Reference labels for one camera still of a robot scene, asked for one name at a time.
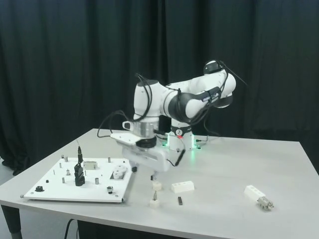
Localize long white holder with holes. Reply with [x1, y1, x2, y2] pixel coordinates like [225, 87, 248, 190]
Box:
[170, 181, 195, 194]
[243, 185, 264, 200]

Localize small white wrist camera box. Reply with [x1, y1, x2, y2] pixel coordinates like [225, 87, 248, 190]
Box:
[122, 120, 136, 131]

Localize black table leg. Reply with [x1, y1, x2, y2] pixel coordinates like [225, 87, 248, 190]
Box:
[0, 205, 21, 239]

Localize black D-SUB plug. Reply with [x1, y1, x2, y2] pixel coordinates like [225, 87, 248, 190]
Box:
[74, 163, 86, 187]

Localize grey metal multi-pin plug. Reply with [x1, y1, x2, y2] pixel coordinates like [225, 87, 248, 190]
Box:
[257, 196, 276, 209]

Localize black cable under table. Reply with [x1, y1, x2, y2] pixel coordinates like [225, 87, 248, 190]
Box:
[65, 218, 78, 239]

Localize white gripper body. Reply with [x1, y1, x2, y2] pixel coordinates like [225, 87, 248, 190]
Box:
[121, 145, 173, 173]

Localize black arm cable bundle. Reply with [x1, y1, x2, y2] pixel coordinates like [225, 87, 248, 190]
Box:
[97, 60, 248, 152]

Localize black USB plug with cable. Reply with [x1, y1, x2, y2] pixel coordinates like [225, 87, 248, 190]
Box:
[76, 140, 83, 164]

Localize white task board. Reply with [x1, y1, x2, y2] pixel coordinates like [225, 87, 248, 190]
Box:
[23, 158, 139, 204]

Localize thin black rod red tag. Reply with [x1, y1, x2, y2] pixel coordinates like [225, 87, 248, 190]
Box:
[174, 135, 185, 167]

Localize black curtain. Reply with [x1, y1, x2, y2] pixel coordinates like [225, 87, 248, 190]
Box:
[0, 0, 319, 176]

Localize flat white wrist plate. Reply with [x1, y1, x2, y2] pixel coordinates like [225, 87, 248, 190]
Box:
[110, 132, 141, 145]

